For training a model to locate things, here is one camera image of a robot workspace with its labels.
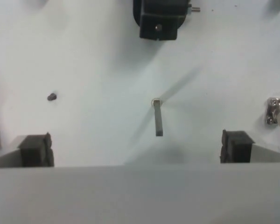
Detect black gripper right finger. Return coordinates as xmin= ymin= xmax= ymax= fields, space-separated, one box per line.
xmin=220 ymin=129 xmax=280 ymax=164

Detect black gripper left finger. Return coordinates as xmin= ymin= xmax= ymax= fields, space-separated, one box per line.
xmin=0 ymin=132 xmax=55 ymax=168

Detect metal square peg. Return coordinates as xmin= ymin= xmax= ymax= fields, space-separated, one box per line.
xmin=151 ymin=98 xmax=163 ymax=137

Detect white task board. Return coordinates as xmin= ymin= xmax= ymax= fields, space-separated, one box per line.
xmin=0 ymin=0 xmax=280 ymax=168

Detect black D-SUB plug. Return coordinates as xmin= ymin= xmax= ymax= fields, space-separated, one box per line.
xmin=133 ymin=0 xmax=190 ymax=42

